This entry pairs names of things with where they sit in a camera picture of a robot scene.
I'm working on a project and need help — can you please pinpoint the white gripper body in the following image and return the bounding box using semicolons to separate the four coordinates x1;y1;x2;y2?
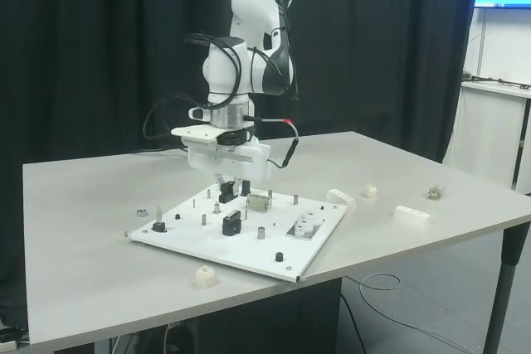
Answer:
185;137;273;184

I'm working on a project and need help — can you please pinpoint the black cable bundle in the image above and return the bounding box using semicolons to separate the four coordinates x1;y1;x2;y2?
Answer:
461;73;531;90

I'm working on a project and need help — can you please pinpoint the white cabinet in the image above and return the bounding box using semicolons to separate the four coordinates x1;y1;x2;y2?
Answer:
446;80;531;196

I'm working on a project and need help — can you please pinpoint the long white holder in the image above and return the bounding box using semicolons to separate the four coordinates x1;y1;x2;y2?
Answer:
325;188;358;209
392;204;432;226

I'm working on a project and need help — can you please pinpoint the silver sensor ring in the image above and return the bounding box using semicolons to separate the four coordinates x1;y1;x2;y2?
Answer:
208;104;246;129

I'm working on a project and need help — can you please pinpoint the black control cabinet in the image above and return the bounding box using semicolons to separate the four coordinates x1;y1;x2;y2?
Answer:
108;277;343;354

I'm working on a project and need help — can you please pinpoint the thin grey floor cable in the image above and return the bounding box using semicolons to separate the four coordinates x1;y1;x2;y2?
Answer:
358;273;417;354

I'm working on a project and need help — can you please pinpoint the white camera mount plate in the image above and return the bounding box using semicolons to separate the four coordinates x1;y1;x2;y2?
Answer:
170;124;222;143

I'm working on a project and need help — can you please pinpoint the black floor cable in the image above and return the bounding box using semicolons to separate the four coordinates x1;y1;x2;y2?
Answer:
339;293;374;354

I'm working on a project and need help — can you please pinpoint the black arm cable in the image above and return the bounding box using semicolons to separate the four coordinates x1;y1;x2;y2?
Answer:
143;0;300;152

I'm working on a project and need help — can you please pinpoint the black curtain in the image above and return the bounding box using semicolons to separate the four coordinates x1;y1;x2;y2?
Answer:
0;0;485;330

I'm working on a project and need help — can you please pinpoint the black table leg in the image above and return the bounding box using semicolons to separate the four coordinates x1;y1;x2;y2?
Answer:
492;221;529;354

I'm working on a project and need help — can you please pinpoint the white task board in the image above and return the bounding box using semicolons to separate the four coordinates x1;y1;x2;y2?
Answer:
126;182;348;284

